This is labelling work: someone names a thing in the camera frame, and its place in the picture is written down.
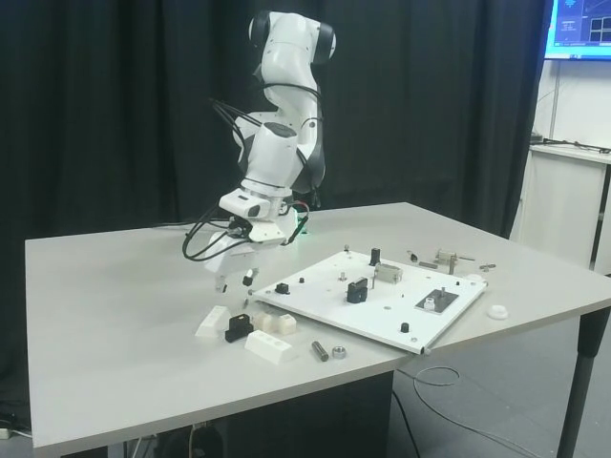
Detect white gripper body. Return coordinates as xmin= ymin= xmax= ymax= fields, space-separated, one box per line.
xmin=203 ymin=230 xmax=263 ymax=279

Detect white peg holder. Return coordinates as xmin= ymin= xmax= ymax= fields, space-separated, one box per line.
xmin=195 ymin=304 xmax=231 ymax=341

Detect black plug with brass face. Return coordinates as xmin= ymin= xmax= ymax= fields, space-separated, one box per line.
xmin=224 ymin=313 xmax=255 ymax=344

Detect white cube holder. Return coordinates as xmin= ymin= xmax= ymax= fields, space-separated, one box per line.
xmin=256 ymin=311 xmax=298 ymax=336

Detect white holder with holes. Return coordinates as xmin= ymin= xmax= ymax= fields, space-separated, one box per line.
xmin=243 ymin=328 xmax=294 ymax=364

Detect black D-SUB plug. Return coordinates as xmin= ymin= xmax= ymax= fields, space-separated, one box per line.
xmin=347 ymin=278 xmax=369 ymax=305

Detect white task board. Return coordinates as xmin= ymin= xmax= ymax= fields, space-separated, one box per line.
xmin=250 ymin=247 xmax=490 ymax=357

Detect metal box connector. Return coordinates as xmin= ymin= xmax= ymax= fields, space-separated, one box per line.
xmin=373 ymin=262 xmax=405 ymax=288

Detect black curtains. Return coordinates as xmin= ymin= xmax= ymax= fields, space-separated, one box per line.
xmin=0 ymin=0 xmax=562 ymax=433

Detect white cabinet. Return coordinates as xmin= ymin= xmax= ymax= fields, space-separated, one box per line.
xmin=507 ymin=141 xmax=611 ymax=279

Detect black table leg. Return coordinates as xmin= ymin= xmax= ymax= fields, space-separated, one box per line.
xmin=557 ymin=302 xmax=606 ymax=458

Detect blue screen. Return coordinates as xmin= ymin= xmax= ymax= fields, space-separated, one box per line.
xmin=543 ymin=0 xmax=611 ymax=62

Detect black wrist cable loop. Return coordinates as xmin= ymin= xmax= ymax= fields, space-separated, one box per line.
xmin=181 ymin=215 xmax=242 ymax=262

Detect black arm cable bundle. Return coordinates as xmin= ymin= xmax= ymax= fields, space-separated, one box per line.
xmin=208 ymin=96 xmax=257 ymax=147

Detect grey floor cable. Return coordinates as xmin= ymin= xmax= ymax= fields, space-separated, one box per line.
xmin=411 ymin=364 xmax=567 ymax=458

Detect black floor cable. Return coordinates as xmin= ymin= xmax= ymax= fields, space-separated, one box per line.
xmin=390 ymin=380 xmax=417 ymax=458

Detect black cable on cabinet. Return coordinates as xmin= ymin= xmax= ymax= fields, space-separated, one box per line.
xmin=530 ymin=134 xmax=611 ymax=155

